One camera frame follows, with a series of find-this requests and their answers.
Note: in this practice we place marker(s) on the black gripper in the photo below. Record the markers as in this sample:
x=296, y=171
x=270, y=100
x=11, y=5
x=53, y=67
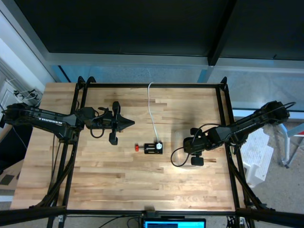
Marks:
x=202, y=145
x=116, y=121

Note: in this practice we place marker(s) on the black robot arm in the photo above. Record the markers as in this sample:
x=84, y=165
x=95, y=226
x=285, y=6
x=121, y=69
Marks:
x=249, y=123
x=47, y=118

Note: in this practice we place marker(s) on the white receptacle socket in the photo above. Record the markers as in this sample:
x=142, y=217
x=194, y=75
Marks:
x=159, y=145

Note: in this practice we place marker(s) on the white power strip with plugs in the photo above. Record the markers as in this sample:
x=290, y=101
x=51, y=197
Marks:
x=26, y=95

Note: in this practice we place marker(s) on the black clamp with red knob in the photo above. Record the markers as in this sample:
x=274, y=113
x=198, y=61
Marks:
x=150, y=149

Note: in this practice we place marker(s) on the white foam block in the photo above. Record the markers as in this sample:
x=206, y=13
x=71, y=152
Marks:
x=257, y=161

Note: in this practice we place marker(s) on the laptop screen with blue edge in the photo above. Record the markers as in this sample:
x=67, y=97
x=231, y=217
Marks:
x=173, y=224

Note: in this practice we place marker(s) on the red chair seat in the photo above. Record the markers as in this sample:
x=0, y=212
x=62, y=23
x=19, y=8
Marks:
x=301, y=133

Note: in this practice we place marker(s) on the black equipment case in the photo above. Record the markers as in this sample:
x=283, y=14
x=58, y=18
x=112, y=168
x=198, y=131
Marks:
x=12, y=147

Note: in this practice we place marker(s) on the cardboard box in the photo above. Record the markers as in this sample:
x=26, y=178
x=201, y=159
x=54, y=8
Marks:
x=13, y=171

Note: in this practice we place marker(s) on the black flat pad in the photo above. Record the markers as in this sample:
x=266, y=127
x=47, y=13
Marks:
x=7, y=179

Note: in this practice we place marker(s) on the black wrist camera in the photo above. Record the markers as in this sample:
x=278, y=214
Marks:
x=188, y=145

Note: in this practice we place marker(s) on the black metal frame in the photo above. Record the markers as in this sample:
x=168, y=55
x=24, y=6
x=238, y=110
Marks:
x=190, y=86

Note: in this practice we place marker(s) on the grey metal chair frame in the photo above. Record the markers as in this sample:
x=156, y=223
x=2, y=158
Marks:
x=286, y=147

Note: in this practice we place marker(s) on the small black camera box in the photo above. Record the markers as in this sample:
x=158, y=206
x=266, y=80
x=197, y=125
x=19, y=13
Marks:
x=150, y=213

